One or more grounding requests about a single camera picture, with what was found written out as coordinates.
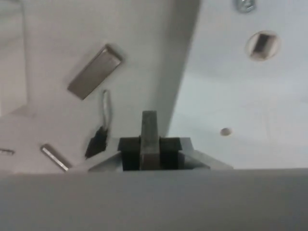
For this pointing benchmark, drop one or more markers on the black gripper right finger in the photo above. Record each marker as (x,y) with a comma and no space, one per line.
(170,156)

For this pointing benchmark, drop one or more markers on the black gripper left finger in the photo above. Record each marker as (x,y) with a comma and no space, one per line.
(130,156)

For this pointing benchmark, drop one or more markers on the small metal square peg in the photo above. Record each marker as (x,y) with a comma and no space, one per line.
(56,157)

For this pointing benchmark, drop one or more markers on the large metal square peg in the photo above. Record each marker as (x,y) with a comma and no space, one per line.
(93,72)

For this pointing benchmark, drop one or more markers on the thin metal peg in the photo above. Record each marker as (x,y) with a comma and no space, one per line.
(6,151)

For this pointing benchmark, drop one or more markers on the long white peg holder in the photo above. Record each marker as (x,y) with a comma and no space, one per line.
(12,60)

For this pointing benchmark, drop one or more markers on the white task board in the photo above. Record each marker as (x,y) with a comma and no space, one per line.
(240,96)

